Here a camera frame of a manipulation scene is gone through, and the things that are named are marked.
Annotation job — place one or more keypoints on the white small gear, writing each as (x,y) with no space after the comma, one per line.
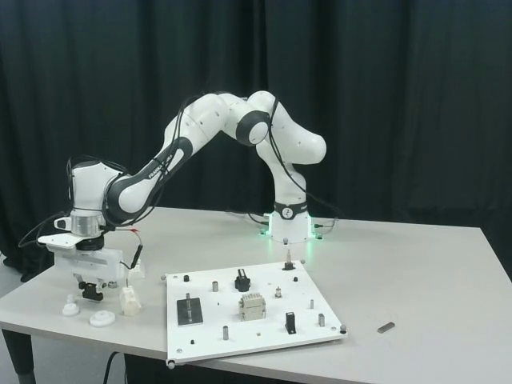
(70,298)

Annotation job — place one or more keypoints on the metal bolt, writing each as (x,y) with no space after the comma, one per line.
(288,261)

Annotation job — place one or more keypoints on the white large gear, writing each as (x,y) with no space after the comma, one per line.
(102,320)

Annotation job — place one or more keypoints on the metal square peg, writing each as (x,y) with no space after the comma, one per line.
(321,320)

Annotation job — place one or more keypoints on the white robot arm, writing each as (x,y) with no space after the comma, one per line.
(208,120)

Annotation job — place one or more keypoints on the small grey metal block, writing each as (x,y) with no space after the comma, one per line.
(386,327)

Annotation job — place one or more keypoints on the white cube plug holder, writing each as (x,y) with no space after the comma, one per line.
(130,303)

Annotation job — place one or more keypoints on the dark table leg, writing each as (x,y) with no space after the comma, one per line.
(18,360)

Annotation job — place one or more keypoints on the white task board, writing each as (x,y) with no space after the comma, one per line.
(260,344)

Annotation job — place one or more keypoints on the black curtain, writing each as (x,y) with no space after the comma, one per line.
(400,80)

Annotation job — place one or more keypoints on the metal BNC plug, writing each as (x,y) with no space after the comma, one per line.
(277,293)

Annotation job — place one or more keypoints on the white peg holder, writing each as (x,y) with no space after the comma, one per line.
(138,272)

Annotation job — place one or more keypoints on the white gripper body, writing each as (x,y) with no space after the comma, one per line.
(90,262)

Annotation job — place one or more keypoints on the black D-SUB plug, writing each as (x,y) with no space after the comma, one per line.
(92,297)

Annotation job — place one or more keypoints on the thin black rod red tag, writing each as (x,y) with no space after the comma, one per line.
(138,254)

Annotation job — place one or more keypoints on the white medium gear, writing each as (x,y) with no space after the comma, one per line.
(70,310)

